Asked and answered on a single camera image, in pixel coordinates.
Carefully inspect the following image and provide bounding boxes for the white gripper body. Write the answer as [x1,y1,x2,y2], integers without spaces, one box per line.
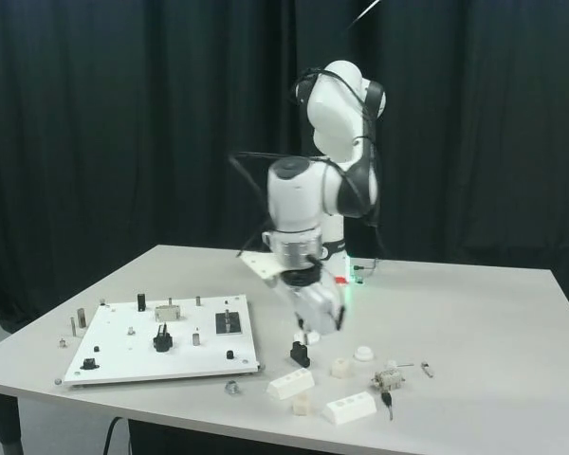
[287,281,348,336]

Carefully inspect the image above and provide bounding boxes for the white long peg holder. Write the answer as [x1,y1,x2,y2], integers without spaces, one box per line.
[266,369,317,397]
[321,391,377,425]

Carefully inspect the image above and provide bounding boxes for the thin black rod red tag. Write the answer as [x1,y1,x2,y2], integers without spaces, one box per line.
[329,274,348,332]

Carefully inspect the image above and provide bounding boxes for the black D-SUB plug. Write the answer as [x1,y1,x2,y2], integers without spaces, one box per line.
[288,341,312,369]

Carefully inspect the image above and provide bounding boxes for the metal waterproof plug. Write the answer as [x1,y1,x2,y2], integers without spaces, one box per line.
[372,371,400,392]

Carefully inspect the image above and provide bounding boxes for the black box under table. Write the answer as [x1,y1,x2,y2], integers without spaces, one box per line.
[127,419,409,455]

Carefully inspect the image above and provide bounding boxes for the white task board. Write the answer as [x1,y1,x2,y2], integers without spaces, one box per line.
[52,292,266,390]

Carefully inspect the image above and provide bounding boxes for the black curtain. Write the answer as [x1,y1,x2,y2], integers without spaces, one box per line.
[0,0,569,331]

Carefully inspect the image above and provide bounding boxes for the dark table leg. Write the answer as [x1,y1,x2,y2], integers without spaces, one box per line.
[0,391,19,455]

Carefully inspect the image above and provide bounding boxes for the black looping cable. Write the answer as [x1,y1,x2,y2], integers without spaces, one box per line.
[229,150,343,267]

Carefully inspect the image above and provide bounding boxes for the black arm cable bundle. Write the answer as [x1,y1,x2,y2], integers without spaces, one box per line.
[292,67,386,258]

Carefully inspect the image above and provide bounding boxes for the black floor cable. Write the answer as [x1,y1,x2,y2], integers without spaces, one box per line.
[104,416,130,455]

